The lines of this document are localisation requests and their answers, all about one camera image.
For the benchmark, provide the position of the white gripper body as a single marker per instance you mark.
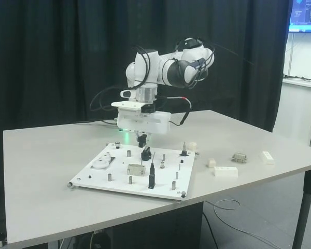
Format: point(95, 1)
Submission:
point(155, 122)

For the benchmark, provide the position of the black D-SUB plug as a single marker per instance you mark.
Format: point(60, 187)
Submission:
point(146, 155)

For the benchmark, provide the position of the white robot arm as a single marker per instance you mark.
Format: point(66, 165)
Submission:
point(147, 64)

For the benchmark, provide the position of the metal round peg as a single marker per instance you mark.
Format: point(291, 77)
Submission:
point(110, 177)
point(129, 153)

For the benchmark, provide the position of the metal round connector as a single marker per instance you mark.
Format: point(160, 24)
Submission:
point(117, 145)

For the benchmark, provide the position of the metal BNC plug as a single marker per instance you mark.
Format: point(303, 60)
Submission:
point(161, 164)

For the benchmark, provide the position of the flat white mounting plate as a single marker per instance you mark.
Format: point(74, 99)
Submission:
point(124, 105)

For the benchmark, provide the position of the white medium gear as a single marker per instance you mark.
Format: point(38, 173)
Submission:
point(105, 156)

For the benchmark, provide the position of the small white box dark window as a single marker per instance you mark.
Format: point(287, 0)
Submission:
point(127, 94)

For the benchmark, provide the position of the grey tapered plug black base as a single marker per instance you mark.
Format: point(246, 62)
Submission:
point(184, 150)

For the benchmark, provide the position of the metal square peg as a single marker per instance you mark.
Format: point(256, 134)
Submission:
point(173, 185)
point(130, 179)

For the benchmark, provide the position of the white large gear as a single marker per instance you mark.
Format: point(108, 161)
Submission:
point(99, 165)

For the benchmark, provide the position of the white task board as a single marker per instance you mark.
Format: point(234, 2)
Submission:
point(93, 179)

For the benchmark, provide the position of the small white cube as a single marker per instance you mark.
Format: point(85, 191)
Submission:
point(211, 163)

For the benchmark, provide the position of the white holder with holes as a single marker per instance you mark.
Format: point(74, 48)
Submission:
point(267, 158)
point(225, 172)

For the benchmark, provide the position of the metal waterproof plug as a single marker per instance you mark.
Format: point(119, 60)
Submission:
point(238, 158)

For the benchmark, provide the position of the black curtain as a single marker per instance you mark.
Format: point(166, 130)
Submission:
point(54, 52)

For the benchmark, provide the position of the dark table leg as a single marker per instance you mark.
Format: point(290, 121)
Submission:
point(304, 207)

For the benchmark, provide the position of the blue screen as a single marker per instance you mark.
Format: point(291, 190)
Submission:
point(305, 13)

